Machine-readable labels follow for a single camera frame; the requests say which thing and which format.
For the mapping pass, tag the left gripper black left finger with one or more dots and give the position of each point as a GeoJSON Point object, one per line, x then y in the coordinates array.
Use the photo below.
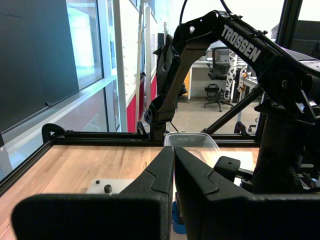
{"type": "Point", "coordinates": [100, 215]}

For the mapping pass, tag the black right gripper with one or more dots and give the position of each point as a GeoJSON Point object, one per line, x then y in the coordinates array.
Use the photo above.
{"type": "Point", "coordinates": [275, 172]}

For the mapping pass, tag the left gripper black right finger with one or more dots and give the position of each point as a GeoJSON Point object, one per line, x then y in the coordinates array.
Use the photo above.
{"type": "Point", "coordinates": [237, 217]}

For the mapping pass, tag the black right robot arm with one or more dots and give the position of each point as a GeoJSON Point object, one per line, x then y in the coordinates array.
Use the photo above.
{"type": "Point", "coordinates": [240, 47]}

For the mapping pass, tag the black knurled set screw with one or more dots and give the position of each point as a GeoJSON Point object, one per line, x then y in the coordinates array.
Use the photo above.
{"type": "Point", "coordinates": [108, 188]}

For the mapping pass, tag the white board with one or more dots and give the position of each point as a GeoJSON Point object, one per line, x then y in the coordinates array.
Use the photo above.
{"type": "Point", "coordinates": [117, 185]}

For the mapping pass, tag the blue clamp with black connector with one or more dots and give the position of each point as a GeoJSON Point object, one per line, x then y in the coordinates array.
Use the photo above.
{"type": "Point", "coordinates": [178, 226]}

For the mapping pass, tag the clear plastic tub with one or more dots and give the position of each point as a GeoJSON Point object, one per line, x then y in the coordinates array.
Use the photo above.
{"type": "Point", "coordinates": [190, 140]}

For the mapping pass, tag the white lattice stand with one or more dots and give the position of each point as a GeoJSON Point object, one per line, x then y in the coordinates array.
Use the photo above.
{"type": "Point", "coordinates": [233, 67]}

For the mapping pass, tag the black office chair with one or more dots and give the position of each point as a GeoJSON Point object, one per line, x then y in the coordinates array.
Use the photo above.
{"type": "Point", "coordinates": [217, 72]}

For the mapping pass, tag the white desk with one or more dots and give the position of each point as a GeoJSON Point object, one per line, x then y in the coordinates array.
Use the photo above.
{"type": "Point", "coordinates": [200, 63]}

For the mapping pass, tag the black monitor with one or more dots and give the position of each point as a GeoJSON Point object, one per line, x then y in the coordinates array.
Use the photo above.
{"type": "Point", "coordinates": [310, 37]}

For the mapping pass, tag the black table frame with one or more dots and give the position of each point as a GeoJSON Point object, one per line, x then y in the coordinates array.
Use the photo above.
{"type": "Point", "coordinates": [100, 137]}

